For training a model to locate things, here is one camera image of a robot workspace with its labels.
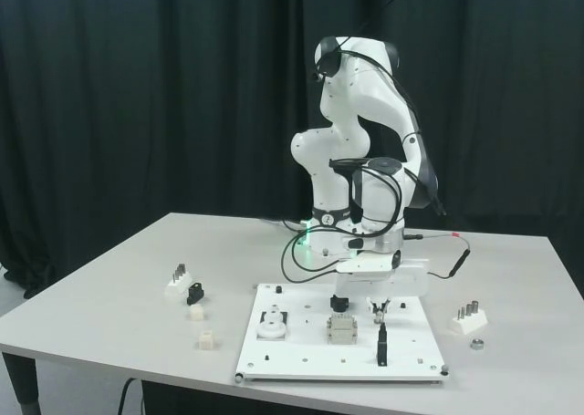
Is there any black D-SUB plug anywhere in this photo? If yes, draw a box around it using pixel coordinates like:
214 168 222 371
185 283 207 306

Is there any black floor cable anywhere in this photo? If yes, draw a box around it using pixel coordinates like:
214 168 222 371
119 377 143 415

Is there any black looping wrist cable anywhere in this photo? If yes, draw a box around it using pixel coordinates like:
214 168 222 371
280 232 348 284

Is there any black curtain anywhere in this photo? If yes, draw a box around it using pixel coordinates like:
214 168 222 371
0 0 584 300

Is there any white large gear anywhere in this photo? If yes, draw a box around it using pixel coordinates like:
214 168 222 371
255 321 289 340

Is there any black table leg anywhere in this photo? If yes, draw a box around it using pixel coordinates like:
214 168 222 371
2 353 38 415

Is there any black box under table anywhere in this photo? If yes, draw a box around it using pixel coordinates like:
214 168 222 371
141 378 320 415

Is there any white round peg holder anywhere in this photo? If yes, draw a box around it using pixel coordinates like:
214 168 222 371
450 311 488 336

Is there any black base cable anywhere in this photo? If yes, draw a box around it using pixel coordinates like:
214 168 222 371
259 216 311 233

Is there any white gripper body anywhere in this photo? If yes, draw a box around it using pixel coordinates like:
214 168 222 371
335 263 431 297

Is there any flat white mounting plate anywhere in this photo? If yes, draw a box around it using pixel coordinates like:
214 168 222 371
336 255 396 275

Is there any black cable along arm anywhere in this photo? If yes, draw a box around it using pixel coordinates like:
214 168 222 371
312 0 446 215

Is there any white task board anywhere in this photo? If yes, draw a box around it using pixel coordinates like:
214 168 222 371
233 281 451 384

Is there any white square peg holder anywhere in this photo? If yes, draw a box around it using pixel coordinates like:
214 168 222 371
163 273 193 301

